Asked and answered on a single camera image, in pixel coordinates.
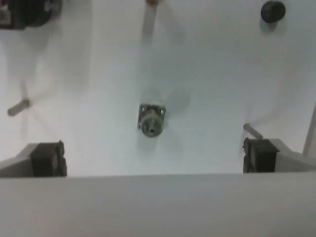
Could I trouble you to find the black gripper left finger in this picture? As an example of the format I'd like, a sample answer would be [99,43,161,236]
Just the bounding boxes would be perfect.
[0,140,68,178]

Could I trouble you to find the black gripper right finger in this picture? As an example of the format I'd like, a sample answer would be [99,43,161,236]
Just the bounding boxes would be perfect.
[242,137,316,174]

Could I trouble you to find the metal BNC plug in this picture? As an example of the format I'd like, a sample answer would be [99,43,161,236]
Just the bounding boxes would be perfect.
[141,115,164,138]

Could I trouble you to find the white task board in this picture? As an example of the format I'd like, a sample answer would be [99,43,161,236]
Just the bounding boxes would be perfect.
[0,0,316,177]

